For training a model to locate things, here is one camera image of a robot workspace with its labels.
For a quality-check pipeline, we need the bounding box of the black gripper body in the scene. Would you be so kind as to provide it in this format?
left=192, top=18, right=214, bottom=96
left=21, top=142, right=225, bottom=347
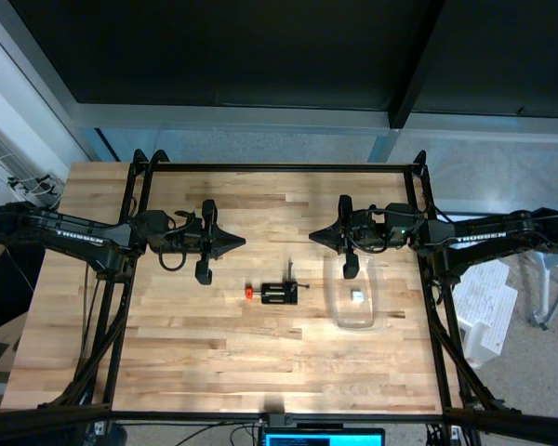
left=185, top=199, right=219, bottom=285
left=337, top=194, right=372, bottom=281

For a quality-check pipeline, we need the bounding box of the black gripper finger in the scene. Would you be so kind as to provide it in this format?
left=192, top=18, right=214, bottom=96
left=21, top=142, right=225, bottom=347
left=215, top=241, right=246, bottom=258
left=309, top=236, right=341, bottom=256
left=215, top=223, right=246, bottom=242
left=309, top=219, right=341, bottom=238

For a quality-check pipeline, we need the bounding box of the black vise with red knob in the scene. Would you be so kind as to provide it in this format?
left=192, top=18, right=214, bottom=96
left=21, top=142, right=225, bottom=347
left=244, top=280, right=300, bottom=307

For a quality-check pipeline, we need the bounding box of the clear plastic tub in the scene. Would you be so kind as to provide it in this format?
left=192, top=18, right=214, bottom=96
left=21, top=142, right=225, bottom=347
left=323, top=255, right=388, bottom=334

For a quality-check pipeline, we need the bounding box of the laptop screen with blue edge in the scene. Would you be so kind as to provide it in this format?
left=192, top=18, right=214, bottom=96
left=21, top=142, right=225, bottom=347
left=259, top=427, right=386, bottom=446

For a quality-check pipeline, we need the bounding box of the brown cardboard box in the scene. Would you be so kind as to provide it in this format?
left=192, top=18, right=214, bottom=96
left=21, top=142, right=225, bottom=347
left=0, top=310, right=29, bottom=373

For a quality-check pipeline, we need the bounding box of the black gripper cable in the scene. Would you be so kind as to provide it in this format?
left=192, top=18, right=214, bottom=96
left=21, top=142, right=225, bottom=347
left=157, top=230, right=190, bottom=273

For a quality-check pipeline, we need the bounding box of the black metal frame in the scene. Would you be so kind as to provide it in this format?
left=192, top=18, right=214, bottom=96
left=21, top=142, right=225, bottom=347
left=0, top=148, right=558, bottom=446

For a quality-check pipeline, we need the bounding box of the black curved frame foot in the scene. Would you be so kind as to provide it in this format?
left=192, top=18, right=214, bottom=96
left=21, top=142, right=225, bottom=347
left=412, top=149, right=430, bottom=177

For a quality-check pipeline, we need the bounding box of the black and white cable bundle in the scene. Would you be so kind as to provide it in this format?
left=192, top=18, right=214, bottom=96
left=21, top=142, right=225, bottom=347
left=4, top=172, right=62, bottom=200

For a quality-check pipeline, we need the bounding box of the black low camera mount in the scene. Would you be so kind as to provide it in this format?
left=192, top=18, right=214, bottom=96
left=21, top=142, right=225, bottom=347
left=259, top=402, right=293, bottom=429

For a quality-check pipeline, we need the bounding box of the grey metal chair frame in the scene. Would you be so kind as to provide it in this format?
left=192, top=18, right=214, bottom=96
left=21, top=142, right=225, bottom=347
left=515, top=241, right=558, bottom=332

